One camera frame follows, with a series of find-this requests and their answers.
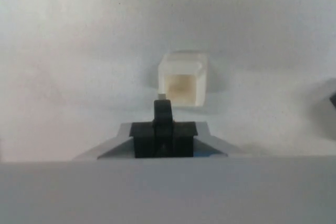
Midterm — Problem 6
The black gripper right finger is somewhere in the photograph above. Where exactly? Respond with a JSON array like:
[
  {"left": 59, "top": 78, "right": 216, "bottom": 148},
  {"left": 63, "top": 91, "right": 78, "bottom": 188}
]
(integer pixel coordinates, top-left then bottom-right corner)
[{"left": 172, "top": 121, "right": 233, "bottom": 158}]

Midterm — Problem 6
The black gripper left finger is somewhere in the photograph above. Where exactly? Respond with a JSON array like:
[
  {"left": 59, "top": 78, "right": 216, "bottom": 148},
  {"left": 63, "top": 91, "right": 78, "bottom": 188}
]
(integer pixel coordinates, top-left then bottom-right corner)
[{"left": 71, "top": 121, "right": 156, "bottom": 160}]

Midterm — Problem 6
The black USB plug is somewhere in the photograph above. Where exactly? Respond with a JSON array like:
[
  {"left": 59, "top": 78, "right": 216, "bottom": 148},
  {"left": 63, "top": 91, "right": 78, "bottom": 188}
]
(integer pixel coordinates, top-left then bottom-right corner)
[{"left": 152, "top": 92, "right": 174, "bottom": 158}]

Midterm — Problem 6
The cream white plug holder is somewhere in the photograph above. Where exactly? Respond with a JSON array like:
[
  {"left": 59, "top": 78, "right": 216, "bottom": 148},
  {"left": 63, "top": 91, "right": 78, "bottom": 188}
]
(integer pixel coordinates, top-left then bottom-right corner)
[{"left": 157, "top": 50, "right": 210, "bottom": 108}]

